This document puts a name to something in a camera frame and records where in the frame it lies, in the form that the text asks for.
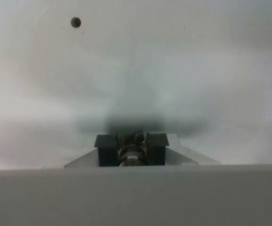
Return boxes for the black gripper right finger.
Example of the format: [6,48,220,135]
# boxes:
[146,132,222,167]

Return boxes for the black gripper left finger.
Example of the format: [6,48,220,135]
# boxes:
[64,133,119,169]

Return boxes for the metal BNC plug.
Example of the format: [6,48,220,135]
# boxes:
[117,141,148,167]

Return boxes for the white task board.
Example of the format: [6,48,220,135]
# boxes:
[0,0,272,170]

